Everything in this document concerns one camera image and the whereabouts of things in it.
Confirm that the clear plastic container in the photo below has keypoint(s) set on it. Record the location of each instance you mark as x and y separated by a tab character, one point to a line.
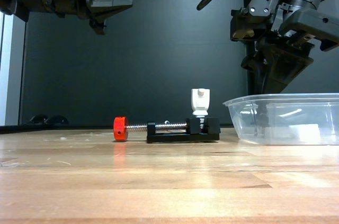
238	118

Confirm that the white receptacle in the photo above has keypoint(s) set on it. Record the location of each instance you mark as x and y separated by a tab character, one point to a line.
200	102

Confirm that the white block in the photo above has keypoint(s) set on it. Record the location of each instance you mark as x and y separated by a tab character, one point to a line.
303	131

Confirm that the black clamp with red knob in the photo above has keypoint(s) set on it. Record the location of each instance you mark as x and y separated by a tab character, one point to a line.
182	137

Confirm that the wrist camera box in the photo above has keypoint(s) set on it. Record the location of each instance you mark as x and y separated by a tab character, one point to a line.
246	22

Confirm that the black frame corner bracket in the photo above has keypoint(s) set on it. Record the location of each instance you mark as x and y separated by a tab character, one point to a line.
38	119
57	120

